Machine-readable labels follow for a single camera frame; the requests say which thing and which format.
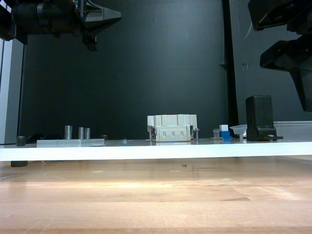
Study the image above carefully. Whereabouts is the thick silver steel bar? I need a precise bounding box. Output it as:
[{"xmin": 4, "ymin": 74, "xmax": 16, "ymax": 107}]
[{"xmin": 64, "ymin": 125, "xmax": 74, "ymax": 140}]

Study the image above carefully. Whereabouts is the grey aluminium bar block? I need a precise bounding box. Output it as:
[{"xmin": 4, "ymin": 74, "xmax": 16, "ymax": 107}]
[{"xmin": 36, "ymin": 138, "xmax": 105, "ymax": 148}]

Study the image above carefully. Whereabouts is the black connector housing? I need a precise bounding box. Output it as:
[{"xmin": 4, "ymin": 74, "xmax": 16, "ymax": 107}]
[{"xmin": 243, "ymin": 95, "xmax": 284, "ymax": 142}]

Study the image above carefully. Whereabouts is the clear plastic tub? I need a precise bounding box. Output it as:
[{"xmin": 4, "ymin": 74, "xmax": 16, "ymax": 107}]
[{"xmin": 230, "ymin": 121, "xmax": 312, "ymax": 142}]

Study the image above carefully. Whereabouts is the blue and white connector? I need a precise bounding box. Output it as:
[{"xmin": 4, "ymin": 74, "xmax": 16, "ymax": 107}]
[{"xmin": 218, "ymin": 124, "xmax": 234, "ymax": 141}]

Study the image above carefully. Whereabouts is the beige multi-pin connector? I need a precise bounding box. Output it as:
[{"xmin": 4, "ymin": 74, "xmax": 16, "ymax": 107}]
[{"xmin": 147, "ymin": 114, "xmax": 197, "ymax": 142}]

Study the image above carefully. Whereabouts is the white task board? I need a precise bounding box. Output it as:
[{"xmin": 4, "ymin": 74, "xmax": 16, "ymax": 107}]
[{"xmin": 0, "ymin": 140, "xmax": 312, "ymax": 161}]

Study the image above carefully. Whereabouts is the black vertical post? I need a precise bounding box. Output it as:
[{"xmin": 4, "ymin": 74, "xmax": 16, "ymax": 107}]
[{"xmin": 222, "ymin": 0, "xmax": 240, "ymax": 125}]

